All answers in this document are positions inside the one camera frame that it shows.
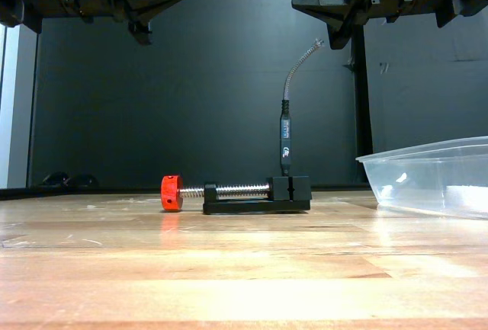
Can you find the black curved corner bracket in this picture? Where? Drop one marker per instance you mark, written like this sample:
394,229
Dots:
84,180
55,178

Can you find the slim black upright post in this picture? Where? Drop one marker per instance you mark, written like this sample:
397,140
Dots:
361,109

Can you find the black vise with red knob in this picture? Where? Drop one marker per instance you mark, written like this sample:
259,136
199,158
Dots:
244,206

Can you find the white foam pad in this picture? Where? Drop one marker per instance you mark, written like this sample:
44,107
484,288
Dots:
467,196

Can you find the clear plastic tub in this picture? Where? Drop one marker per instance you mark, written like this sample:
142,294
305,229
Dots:
411,177

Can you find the black aluminium frame rail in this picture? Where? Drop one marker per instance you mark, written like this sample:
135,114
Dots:
114,191

